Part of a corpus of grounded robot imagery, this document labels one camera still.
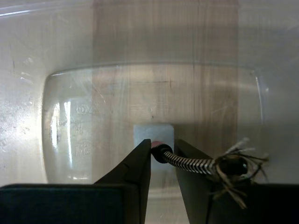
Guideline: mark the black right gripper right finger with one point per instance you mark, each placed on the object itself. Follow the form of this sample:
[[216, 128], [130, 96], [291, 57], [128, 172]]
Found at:
[[233, 205]]

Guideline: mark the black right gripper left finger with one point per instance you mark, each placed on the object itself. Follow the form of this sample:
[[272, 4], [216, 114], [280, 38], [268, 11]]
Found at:
[[93, 203]]

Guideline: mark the clear plastic tub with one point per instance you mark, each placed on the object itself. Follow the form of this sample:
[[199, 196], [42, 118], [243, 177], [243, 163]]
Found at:
[[70, 116]]

